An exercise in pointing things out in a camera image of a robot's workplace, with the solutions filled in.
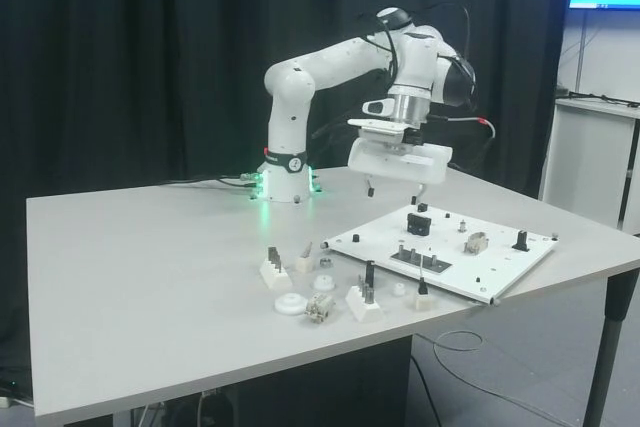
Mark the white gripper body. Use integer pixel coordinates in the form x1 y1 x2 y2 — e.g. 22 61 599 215
347 138 455 187

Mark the black USB plug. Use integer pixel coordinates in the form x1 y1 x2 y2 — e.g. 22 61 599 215
415 254 429 298

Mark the white square peg holder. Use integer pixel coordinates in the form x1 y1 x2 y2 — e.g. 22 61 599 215
258 260 292 291

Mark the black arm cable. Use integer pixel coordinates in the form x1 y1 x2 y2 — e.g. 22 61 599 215
405 3 479 109
356 10 401 93

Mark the white task board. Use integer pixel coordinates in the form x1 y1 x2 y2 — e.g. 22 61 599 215
319 202 560 306

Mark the beige waterproof plug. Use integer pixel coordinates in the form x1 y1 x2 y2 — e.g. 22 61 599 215
299 294 331 324

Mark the black cable on cabinet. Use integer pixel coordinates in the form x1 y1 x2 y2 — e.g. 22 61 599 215
553 88 640 109

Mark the grey floor cable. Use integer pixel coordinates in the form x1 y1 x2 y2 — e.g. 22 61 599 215
432 329 594 411

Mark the black table leg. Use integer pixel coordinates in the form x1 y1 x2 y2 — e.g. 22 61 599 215
581 266 630 427

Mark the white cabinet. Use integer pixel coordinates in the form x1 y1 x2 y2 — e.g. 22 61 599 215
541 94 640 237

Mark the white round peg holder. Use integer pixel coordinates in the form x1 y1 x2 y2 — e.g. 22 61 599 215
346 286 384 323

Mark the white large gear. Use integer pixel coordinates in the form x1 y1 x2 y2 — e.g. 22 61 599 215
273 291 306 316

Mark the black table cable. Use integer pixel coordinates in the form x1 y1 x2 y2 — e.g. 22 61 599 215
164 173 262 190

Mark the black curtain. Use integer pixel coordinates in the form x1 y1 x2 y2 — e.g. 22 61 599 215
0 0 574 393

